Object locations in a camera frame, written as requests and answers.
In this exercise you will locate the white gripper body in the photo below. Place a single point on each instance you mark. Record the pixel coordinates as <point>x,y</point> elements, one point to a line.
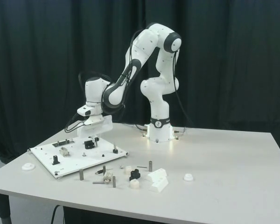
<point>105,126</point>

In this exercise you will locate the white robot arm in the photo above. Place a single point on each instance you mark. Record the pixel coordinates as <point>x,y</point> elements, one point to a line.
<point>158,70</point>

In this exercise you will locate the metal round peg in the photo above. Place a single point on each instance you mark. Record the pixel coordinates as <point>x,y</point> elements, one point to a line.
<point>104,169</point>
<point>98,183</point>
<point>151,166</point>

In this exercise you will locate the metal square peg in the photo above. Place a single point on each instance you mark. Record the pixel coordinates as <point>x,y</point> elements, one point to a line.
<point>113,182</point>
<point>81,175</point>

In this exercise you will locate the small white peg holder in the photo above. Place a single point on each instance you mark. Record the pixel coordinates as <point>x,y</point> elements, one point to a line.
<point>128,170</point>
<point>134,184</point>

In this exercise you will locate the white task board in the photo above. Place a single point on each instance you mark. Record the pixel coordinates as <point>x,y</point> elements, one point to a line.
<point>72,163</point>

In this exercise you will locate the metal D-SUB plug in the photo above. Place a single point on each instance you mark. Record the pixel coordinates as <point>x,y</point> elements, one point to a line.
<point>108,177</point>

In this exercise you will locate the black D-SUB plug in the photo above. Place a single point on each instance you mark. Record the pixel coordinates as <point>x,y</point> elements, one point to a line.
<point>134,175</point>

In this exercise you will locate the thin metal rod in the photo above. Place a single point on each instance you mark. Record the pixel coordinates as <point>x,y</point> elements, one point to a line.
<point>142,166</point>

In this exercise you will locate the long white holder block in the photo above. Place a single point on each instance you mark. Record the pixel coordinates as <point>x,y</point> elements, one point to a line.
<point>156,174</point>
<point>159,184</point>

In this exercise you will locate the white large gear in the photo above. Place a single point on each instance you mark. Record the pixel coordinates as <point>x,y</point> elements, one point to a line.
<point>28,167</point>

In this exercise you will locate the black curtain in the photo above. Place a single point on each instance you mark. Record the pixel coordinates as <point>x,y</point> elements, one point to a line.
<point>37,58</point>

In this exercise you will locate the white small gear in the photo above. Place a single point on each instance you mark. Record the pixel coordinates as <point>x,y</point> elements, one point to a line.
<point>188,177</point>

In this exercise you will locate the black table leg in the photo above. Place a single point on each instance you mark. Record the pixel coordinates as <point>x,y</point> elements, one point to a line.
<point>1,205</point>

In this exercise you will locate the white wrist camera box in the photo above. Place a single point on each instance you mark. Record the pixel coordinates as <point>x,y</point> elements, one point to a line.
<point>85,110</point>

